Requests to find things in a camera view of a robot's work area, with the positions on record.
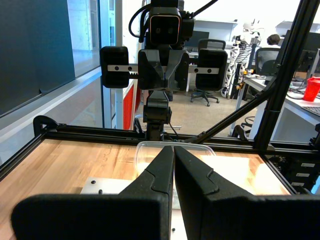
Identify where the dark keyboard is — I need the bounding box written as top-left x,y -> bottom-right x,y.
301,106 -> 320,117

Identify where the black metal frame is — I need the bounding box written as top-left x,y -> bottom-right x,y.
0,0 -> 320,198

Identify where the person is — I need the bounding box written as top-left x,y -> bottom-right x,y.
266,34 -> 282,50

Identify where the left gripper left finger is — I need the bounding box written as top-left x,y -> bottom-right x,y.
11,146 -> 175,240

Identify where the black office chair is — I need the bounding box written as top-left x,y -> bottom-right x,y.
189,38 -> 227,108
254,47 -> 281,83

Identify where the white lattice robot figure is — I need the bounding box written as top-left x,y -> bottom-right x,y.
221,18 -> 266,99

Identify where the red plastic cup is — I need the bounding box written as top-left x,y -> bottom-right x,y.
302,76 -> 320,103

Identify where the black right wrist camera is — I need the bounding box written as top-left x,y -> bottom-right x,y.
149,6 -> 183,46

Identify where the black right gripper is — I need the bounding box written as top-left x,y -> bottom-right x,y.
100,46 -> 229,92

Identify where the clear plastic tub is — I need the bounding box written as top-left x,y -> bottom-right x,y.
134,140 -> 217,176

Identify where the white desk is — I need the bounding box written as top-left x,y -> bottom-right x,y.
234,74 -> 320,145

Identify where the red partition panel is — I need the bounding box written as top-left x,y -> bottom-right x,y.
122,82 -> 142,130

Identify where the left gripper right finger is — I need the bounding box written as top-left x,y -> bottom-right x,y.
174,146 -> 320,240

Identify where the black monitor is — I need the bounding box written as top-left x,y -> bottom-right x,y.
184,31 -> 210,48
279,29 -> 320,78

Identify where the white task board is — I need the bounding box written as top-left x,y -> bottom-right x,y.
169,192 -> 188,240

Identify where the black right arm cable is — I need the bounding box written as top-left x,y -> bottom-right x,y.
128,4 -> 152,43

